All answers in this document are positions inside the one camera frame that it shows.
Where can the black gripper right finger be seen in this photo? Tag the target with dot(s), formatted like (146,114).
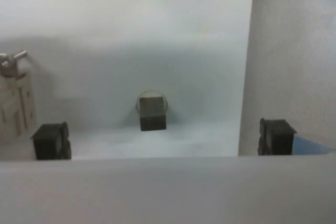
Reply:
(275,140)

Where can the metal square peg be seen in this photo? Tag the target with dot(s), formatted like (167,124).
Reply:
(152,113)

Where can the white task board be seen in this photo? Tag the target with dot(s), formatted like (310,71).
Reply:
(105,77)

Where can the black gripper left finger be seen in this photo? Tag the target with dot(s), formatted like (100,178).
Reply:
(50,142)

